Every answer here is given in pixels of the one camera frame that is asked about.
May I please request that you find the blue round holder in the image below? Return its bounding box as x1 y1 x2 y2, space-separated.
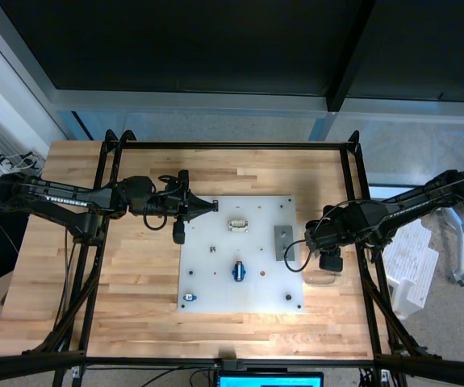
229 260 249 284

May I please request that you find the small black table camera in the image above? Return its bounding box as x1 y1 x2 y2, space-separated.
219 349 244 372

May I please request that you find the black room pillar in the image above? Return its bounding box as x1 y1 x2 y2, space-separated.
325 0 378 113

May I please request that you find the blue laptop screen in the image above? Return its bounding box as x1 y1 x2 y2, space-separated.
215 371 324 387

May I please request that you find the black metal frame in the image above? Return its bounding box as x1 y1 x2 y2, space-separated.
0 128 464 387

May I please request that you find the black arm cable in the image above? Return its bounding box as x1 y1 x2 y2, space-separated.
142 211 168 231
282 237 314 273

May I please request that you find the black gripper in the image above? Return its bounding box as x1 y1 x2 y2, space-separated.
153 170 215 245
319 254 344 274

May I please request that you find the grey aluminium block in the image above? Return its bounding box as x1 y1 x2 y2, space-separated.
274 225 296 263

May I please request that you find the white task board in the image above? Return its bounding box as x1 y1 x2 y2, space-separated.
177 195 307 315

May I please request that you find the grey metal stand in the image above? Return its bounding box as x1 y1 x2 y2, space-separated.
431 199 464 288

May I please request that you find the clear plastic tub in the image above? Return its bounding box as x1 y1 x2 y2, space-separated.
300 241 337 288

